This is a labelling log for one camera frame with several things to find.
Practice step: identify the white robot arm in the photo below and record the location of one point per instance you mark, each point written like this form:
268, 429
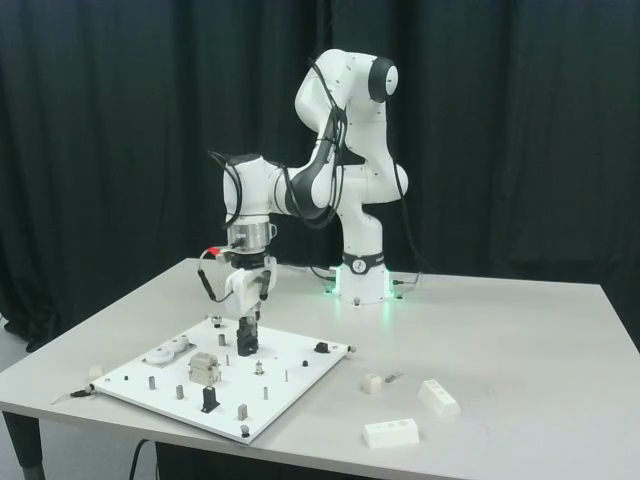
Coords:
360, 200

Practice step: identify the grey metal connector block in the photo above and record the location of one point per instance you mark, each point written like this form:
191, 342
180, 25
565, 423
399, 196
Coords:
202, 369

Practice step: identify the small black plug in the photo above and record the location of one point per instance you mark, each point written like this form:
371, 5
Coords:
320, 348

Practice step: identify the small white plug holder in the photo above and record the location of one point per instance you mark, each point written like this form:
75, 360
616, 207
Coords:
95, 372
371, 385

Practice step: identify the white task board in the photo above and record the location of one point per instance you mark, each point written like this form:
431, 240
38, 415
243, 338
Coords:
300, 385

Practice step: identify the white small gear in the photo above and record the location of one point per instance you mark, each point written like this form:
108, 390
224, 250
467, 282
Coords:
183, 341

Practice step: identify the white holder with round holes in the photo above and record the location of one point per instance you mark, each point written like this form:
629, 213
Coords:
390, 436

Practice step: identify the white medium gear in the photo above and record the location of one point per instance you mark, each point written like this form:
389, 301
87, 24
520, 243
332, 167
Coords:
176, 348

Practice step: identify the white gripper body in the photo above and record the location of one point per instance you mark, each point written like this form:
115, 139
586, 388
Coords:
242, 295

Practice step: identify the black table leg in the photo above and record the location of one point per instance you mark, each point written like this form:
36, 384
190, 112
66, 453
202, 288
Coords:
22, 440

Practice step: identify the black upright plug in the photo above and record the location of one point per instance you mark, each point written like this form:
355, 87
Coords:
210, 400

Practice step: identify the metal BNC plug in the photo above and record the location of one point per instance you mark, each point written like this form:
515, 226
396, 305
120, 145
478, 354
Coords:
259, 368

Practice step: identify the small grey plug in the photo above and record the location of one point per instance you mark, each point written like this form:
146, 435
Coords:
394, 377

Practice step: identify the black curtain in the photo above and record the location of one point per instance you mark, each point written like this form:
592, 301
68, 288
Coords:
100, 100

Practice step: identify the white large gear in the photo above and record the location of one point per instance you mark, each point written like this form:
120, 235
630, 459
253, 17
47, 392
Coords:
160, 358

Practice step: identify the white holder with square holes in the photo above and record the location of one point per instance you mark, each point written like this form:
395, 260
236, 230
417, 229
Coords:
440, 402

